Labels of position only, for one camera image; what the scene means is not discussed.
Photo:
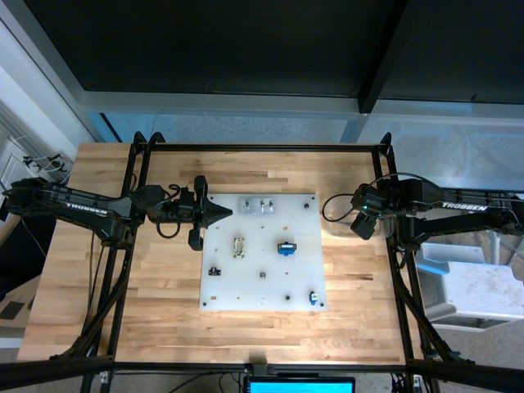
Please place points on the small black socket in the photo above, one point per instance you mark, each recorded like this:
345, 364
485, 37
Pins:
213, 271

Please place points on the white plastic board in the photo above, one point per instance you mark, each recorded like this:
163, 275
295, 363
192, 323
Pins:
245, 286

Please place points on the blue d-sub connector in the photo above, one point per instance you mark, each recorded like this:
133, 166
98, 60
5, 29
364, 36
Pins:
286, 249

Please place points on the clear plastic tub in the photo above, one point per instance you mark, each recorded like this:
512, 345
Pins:
337, 228

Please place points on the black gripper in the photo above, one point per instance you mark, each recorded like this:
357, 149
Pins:
364, 225
199, 204

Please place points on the black metal frame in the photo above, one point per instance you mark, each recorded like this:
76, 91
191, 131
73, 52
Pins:
262, 148

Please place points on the white metal chair leg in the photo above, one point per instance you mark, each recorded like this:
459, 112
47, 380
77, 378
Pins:
492, 243

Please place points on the black pillar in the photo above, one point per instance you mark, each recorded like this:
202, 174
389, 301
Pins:
380, 61

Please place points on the blue rj45 socket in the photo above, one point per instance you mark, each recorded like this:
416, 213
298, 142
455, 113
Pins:
313, 297

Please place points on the blue-edged screen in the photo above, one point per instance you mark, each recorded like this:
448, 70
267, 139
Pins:
299, 387

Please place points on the white frame bracket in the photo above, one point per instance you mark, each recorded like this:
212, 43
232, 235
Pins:
417, 381
104, 377

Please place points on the beige connector housing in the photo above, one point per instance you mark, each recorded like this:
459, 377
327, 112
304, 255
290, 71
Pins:
238, 248

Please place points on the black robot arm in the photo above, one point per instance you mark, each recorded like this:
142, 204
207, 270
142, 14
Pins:
450, 209
82, 206

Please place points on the cardboard box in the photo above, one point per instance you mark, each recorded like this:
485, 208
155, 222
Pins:
20, 292

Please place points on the small grey socket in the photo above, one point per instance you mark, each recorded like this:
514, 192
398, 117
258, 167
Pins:
262, 275

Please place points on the silver metal clamp block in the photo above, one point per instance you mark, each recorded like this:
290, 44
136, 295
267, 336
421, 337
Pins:
258, 206

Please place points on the black fabric chair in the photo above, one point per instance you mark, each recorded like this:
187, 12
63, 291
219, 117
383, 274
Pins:
20, 254

